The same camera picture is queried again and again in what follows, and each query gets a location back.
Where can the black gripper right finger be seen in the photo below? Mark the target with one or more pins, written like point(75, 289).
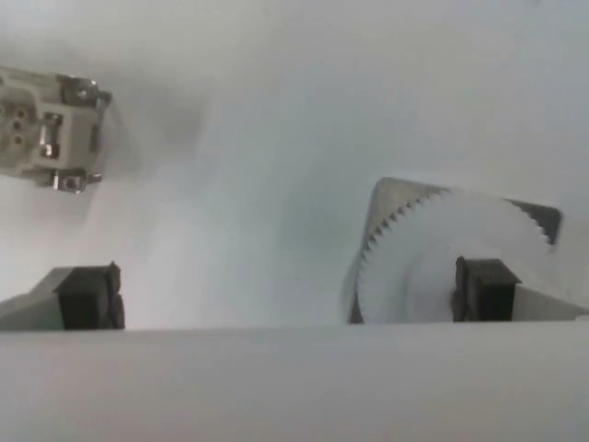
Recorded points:
point(485, 294)

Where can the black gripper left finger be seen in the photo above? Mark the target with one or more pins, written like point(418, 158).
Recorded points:
point(87, 299)

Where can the white large gear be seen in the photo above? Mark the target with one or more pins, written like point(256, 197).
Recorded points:
point(428, 248)

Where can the beige waterproof plug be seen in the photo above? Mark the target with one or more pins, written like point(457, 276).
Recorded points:
point(27, 133)

